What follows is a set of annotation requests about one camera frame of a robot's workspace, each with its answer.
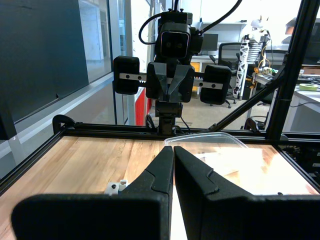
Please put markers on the black office chair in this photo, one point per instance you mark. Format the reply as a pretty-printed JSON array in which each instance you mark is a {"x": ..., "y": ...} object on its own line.
[{"x": 227, "y": 53}]

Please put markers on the white board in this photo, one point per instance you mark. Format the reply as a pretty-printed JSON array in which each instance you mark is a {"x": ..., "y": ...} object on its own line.
[{"x": 178, "y": 225}]

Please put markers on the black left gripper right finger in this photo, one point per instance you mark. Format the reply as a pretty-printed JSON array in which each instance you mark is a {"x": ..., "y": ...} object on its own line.
[{"x": 250, "y": 220}]

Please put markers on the green tape roll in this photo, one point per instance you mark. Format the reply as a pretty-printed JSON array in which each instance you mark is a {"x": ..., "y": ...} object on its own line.
[{"x": 308, "y": 87}]

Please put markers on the dark computer monitor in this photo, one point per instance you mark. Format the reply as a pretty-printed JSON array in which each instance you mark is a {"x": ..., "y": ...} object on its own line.
[{"x": 210, "y": 42}]

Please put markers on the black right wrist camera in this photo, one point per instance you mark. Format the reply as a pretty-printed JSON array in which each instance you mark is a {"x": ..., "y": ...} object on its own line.
[{"x": 175, "y": 41}]

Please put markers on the white table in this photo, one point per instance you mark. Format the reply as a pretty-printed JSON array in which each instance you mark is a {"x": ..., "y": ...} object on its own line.
[{"x": 307, "y": 100}]

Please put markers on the white robot figure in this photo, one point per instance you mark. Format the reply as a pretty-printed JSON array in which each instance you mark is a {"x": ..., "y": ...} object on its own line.
[{"x": 246, "y": 62}]

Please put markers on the clear plastic tub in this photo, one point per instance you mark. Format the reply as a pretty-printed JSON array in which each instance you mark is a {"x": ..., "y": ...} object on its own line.
[{"x": 207, "y": 138}]

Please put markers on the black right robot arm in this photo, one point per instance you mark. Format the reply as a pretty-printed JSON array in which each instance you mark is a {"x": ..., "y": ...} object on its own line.
[{"x": 168, "y": 117}]

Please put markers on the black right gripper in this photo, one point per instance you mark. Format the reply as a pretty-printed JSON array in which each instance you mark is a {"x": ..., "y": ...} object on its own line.
[{"x": 126, "y": 75}]

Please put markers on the red panel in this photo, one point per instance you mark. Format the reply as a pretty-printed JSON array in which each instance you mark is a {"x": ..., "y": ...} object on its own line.
[{"x": 140, "y": 107}]

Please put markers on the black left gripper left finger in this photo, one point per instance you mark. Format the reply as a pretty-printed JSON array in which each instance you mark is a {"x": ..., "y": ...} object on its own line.
[{"x": 100, "y": 220}]

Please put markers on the grey partition frame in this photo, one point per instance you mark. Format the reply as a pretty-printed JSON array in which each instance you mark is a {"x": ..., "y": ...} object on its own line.
[{"x": 62, "y": 100}]

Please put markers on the black metal frame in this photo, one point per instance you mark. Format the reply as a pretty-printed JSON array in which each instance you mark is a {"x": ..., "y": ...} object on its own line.
[{"x": 287, "y": 75}]

